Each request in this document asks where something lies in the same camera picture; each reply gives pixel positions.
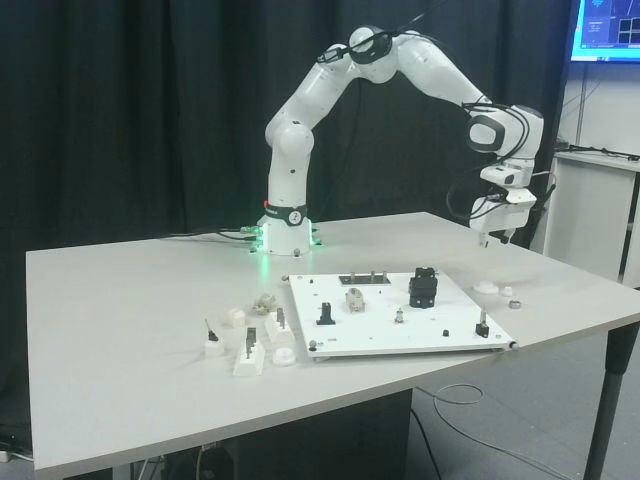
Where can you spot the black plug with metal pin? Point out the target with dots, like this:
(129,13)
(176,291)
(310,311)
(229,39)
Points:
(482,327)

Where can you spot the black USB plug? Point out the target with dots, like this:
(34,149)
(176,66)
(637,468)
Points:
(325,315)

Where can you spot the black table leg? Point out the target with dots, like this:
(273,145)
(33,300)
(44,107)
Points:
(607,400)

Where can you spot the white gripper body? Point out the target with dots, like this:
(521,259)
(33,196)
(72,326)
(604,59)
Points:
(500,215)

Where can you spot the metal BNC plug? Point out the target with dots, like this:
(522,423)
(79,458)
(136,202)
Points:
(399,317)

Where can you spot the long white peg holder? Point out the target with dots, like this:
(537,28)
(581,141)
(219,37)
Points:
(248,366)

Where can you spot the white medium gear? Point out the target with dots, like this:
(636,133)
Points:
(283,356)

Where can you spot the blue screen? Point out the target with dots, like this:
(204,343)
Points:
(607,30)

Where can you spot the black curtains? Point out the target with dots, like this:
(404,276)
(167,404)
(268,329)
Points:
(125,125)

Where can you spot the white cabinet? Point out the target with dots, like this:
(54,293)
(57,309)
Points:
(595,220)

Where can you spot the white power strip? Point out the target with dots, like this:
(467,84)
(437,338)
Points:
(5,456)

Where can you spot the small white block holder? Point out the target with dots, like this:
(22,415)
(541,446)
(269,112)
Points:
(232,318)

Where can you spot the white large gear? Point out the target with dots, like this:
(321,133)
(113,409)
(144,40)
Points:
(485,288)

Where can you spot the large metal square peg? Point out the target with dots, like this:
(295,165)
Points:
(252,337)

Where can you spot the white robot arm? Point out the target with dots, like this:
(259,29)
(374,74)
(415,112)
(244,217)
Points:
(290,175)

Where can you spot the black D-SUB plug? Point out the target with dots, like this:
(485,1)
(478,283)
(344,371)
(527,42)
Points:
(423,290)

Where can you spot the white task board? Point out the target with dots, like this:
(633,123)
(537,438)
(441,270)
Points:
(370,336)

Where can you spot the low white peg holder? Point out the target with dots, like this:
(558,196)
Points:
(275,334)

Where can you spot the white small gear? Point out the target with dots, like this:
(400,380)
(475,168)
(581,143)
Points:
(507,290)

